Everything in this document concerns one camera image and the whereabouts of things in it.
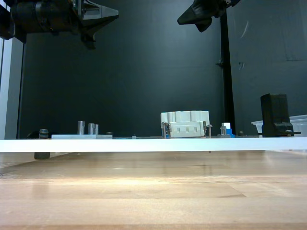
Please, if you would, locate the small white blue connector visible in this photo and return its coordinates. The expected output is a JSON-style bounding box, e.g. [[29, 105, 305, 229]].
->
[[222, 122, 233, 138]]

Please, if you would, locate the white taskboard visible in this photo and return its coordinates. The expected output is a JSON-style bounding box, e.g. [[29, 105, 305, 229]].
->
[[0, 138, 307, 153]]

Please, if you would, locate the black wall post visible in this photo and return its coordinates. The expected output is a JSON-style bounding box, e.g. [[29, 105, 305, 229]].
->
[[215, 14, 237, 136]]

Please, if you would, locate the grey metal plate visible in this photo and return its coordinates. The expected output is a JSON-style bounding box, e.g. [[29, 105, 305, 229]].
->
[[51, 134, 114, 139]]

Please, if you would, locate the beige multi-pin connector housing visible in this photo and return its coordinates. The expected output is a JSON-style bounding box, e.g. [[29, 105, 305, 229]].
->
[[160, 110, 214, 138]]

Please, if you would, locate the black clamp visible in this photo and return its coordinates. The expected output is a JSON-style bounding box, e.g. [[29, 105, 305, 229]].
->
[[260, 92, 302, 138]]

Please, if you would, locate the clear plastic tub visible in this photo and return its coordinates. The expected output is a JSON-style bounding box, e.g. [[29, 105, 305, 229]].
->
[[250, 114, 307, 153]]

